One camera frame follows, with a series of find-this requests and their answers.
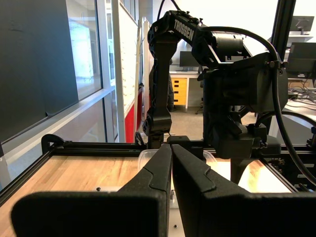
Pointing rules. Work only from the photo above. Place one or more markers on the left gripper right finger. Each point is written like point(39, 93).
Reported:
point(247, 217)

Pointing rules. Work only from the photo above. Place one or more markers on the glass window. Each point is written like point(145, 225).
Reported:
point(84, 49)

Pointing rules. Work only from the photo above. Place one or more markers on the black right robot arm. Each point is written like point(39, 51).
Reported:
point(184, 29)

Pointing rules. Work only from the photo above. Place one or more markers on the black computer monitor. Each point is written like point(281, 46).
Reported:
point(302, 23)
point(186, 59)
point(303, 59)

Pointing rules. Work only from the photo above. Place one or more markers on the yellow drawer cabinet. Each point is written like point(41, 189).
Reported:
point(179, 91)

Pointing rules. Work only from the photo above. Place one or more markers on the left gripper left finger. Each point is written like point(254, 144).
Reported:
point(98, 214)

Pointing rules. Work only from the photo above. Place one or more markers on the black control box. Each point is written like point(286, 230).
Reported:
point(276, 168)

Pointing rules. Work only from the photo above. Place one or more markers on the red panel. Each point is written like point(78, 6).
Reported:
point(129, 126)

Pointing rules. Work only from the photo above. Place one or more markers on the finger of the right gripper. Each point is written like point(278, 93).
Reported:
point(238, 170)

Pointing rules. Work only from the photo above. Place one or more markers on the clear plastic tub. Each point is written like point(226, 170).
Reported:
point(145, 158)

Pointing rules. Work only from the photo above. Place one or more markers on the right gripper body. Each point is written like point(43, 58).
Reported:
point(259, 81)

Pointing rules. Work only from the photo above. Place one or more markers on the white partition panel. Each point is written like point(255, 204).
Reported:
point(126, 49)

